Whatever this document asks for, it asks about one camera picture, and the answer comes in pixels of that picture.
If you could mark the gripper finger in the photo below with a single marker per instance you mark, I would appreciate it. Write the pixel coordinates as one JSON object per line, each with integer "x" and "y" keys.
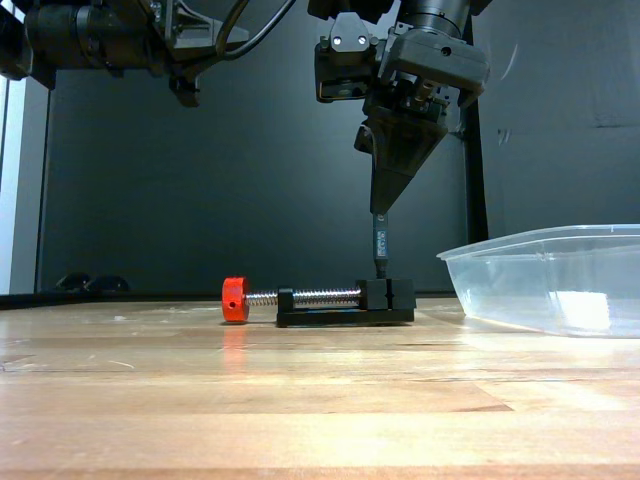
{"x": 363, "y": 140}
{"x": 200, "y": 27}
{"x": 395, "y": 155}

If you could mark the clear plastic container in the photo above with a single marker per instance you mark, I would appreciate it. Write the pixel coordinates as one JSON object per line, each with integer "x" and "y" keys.
{"x": 500, "y": 280}

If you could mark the black vise with orange knob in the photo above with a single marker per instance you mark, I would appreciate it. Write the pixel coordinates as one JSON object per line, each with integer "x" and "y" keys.
{"x": 390, "y": 300}

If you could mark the small white block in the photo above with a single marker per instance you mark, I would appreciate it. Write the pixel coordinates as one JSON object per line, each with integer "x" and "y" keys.
{"x": 582, "y": 312}

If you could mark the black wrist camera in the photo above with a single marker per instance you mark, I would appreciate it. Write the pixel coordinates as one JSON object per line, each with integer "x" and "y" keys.
{"x": 345, "y": 70}

